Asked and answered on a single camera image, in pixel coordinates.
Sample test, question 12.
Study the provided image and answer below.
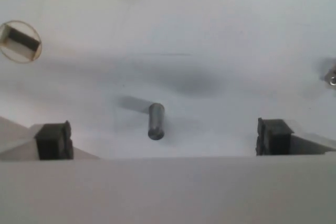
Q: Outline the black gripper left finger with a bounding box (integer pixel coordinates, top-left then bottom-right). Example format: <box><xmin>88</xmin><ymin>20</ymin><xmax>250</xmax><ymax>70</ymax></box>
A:
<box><xmin>0</xmin><ymin>115</ymin><xmax>75</xmax><ymax>161</ymax></box>

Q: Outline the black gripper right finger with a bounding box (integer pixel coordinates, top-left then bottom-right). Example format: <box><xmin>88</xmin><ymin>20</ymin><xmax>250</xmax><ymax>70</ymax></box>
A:
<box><xmin>255</xmin><ymin>118</ymin><xmax>336</xmax><ymax>157</ymax></box>

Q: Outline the white task board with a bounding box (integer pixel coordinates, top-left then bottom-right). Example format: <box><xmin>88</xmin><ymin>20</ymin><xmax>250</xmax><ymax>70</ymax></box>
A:
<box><xmin>0</xmin><ymin>0</ymin><xmax>336</xmax><ymax>161</ymax></box>

